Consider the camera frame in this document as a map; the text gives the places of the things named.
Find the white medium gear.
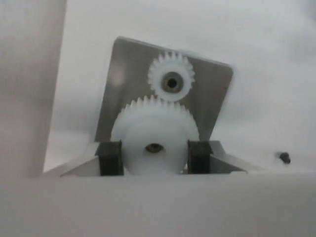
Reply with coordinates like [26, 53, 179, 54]
[110, 95, 198, 176]

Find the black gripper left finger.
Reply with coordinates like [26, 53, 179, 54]
[60, 140, 124, 177]

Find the white small gear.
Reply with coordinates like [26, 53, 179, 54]
[148, 51, 196, 102]

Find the white task board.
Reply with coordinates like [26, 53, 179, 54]
[43, 0, 316, 178]

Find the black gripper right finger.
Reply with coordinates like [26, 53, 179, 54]
[187, 139, 269, 175]

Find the small black screw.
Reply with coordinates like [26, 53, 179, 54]
[276, 151, 291, 164]

